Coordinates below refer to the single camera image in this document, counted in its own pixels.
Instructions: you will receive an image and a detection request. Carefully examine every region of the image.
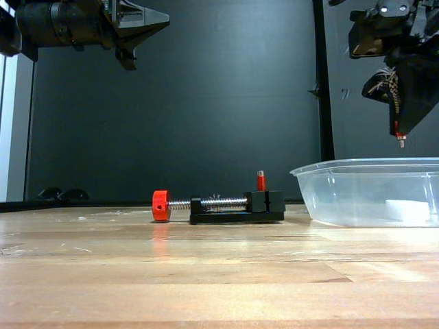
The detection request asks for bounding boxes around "red RCA connector with cable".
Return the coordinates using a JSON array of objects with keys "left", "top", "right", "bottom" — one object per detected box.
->
[{"left": 375, "top": 66, "right": 408, "bottom": 149}]

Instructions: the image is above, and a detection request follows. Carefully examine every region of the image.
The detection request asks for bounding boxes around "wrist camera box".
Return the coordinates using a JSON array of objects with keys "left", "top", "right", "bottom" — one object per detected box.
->
[{"left": 348, "top": 9, "right": 413, "bottom": 60}]

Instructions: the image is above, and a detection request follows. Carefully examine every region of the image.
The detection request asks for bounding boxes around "clear plastic container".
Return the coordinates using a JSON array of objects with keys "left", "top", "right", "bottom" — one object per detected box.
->
[{"left": 289, "top": 157, "right": 439, "bottom": 229}]

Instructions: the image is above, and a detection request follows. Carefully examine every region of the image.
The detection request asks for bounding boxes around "small white block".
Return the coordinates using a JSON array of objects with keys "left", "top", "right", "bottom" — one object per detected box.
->
[{"left": 385, "top": 199, "right": 431, "bottom": 222}]

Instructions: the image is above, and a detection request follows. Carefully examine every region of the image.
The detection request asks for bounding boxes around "black clamp with red knob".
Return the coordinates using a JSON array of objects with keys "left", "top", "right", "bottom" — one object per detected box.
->
[{"left": 151, "top": 189, "right": 286, "bottom": 226}]

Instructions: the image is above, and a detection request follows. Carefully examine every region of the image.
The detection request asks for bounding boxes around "red RCA receptacle with wire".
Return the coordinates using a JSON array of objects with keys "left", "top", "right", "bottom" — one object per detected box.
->
[{"left": 209, "top": 169, "right": 269, "bottom": 203}]

